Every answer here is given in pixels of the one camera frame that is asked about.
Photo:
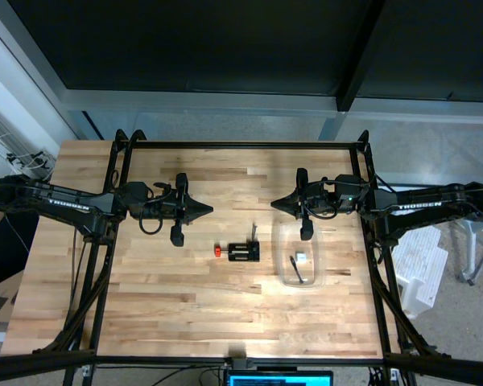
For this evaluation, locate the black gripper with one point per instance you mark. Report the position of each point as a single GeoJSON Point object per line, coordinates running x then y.
{"type": "Point", "coordinates": [318, 201]}
{"type": "Point", "coordinates": [180, 209]}

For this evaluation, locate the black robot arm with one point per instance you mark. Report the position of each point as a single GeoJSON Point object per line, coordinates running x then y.
{"type": "Point", "coordinates": [64, 203]}
{"type": "Point", "coordinates": [418, 207]}

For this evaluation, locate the clear plastic tub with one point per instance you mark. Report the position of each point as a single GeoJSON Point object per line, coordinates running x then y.
{"type": "Point", "coordinates": [283, 249]}

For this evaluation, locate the small white block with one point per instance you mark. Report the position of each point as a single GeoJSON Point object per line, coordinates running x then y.
{"type": "Point", "coordinates": [301, 256]}

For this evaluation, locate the black vise with red knob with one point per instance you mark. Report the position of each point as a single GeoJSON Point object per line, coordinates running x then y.
{"type": "Point", "coordinates": [245, 251]}

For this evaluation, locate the white foam block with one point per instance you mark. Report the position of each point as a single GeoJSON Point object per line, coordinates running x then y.
{"type": "Point", "coordinates": [418, 261]}

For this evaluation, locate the power strip with plugs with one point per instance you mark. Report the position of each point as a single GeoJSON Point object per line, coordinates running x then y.
{"type": "Point", "coordinates": [24, 161]}

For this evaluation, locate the laptop screen with blue edge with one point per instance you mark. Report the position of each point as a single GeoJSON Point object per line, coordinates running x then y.
{"type": "Point", "coordinates": [277, 380]}

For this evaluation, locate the grey metal stand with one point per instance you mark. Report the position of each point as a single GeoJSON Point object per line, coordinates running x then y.
{"type": "Point", "coordinates": [471, 249]}

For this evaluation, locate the brown cardboard box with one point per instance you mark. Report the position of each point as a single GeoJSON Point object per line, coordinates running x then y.
{"type": "Point", "coordinates": [2, 287]}

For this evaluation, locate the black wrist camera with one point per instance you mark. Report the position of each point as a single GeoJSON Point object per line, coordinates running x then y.
{"type": "Point", "coordinates": [137, 190]}
{"type": "Point", "coordinates": [346, 180]}

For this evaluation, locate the black table frame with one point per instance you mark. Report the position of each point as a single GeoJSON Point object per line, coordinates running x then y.
{"type": "Point", "coordinates": [241, 143]}

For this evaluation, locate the small black table camera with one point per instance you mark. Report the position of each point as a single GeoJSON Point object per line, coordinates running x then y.
{"type": "Point", "coordinates": [238, 363]}

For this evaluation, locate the black wall post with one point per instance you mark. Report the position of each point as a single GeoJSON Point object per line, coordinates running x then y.
{"type": "Point", "coordinates": [360, 52]}

